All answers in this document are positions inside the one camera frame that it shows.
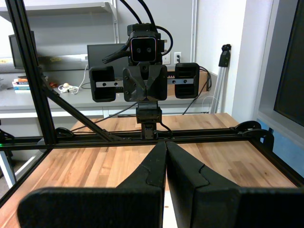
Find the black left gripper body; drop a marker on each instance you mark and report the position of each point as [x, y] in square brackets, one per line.
[103, 83]

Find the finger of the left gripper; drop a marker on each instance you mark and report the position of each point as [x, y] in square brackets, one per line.
[158, 83]
[133, 85]

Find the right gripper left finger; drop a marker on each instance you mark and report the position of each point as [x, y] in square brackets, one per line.
[95, 209]

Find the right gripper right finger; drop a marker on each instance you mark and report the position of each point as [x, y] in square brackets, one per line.
[225, 209]

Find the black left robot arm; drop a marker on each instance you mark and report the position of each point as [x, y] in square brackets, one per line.
[149, 116]

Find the black computer monitor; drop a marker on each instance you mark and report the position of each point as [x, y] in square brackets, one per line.
[13, 52]
[99, 55]

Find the grey desk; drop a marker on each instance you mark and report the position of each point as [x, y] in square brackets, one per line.
[78, 98]

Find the white task board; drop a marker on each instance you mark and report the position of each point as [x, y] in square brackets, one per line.
[168, 218]

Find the aluminium stand with black head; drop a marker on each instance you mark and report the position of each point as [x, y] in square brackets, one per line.
[224, 57]

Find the stack of books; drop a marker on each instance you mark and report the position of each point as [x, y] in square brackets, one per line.
[20, 85]

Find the white wall outlet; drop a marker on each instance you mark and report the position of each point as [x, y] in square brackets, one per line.
[177, 57]
[167, 59]

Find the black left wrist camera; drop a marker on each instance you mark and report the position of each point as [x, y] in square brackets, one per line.
[143, 51]

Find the black aluminium frame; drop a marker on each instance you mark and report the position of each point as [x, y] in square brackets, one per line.
[31, 71]

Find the grey wall shelf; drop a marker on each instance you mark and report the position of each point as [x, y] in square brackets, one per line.
[71, 8]

